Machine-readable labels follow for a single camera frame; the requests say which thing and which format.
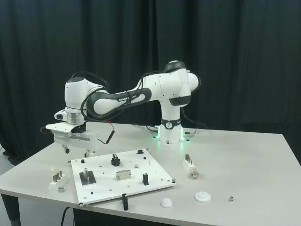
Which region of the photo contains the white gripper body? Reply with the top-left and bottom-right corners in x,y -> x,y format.
53,130 -> 99,152

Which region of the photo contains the white large gear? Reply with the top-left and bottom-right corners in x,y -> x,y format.
194,191 -> 212,203

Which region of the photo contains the white medium gear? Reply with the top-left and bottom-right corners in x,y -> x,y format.
160,198 -> 174,209

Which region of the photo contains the black round plug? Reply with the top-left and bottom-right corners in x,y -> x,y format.
110,153 -> 121,167

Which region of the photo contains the white peg holder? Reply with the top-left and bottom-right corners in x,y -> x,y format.
48,173 -> 70,190

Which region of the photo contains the white task board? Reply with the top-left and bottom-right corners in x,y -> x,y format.
70,148 -> 176,205

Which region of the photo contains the dark table leg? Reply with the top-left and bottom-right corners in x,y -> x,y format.
0,194 -> 20,222

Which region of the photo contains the white holder with plug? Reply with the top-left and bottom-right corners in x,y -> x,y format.
182,158 -> 199,180

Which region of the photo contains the black curtain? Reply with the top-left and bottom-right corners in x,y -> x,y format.
0,0 -> 301,157

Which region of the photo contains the thin black rod on wire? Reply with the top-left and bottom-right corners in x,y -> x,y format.
96,120 -> 116,145

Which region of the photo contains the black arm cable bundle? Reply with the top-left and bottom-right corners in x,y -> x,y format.
71,69 -> 166,121

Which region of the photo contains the black plug with short cable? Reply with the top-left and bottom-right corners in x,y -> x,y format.
121,193 -> 130,211

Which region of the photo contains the black base cable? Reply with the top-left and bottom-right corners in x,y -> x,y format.
133,123 -> 161,133
182,110 -> 206,140

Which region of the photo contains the black cable under table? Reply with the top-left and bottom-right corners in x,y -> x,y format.
60,206 -> 72,226

